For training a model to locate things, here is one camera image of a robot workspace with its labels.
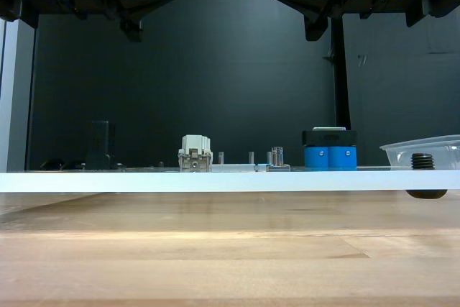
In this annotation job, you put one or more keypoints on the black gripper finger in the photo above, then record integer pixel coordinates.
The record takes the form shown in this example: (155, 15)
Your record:
(299, 5)
(151, 5)

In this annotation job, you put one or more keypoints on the clear plastic tub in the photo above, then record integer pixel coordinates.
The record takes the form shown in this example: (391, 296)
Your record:
(431, 145)

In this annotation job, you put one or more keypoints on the aluminium plate with posts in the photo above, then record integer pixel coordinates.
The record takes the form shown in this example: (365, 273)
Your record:
(233, 168)

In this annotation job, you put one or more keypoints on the beige multi-pin connector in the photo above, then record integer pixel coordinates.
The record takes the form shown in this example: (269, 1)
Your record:
(194, 149)

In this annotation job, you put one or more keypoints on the black rubber board foot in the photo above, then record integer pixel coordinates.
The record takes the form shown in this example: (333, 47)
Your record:
(427, 195)

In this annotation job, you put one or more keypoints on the white taskboard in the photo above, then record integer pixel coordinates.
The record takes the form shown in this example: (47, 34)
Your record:
(230, 181)

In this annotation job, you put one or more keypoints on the blue and black connector housing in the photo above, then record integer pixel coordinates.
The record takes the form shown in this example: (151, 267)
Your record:
(316, 157)

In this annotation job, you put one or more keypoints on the black clamp bracket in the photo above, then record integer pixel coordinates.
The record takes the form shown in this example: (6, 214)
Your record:
(100, 141)

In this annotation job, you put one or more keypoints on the black aluminium frame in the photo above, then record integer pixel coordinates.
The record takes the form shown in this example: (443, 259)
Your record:
(54, 164)

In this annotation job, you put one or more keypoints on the black wall post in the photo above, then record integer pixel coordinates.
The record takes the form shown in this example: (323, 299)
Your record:
(341, 80)

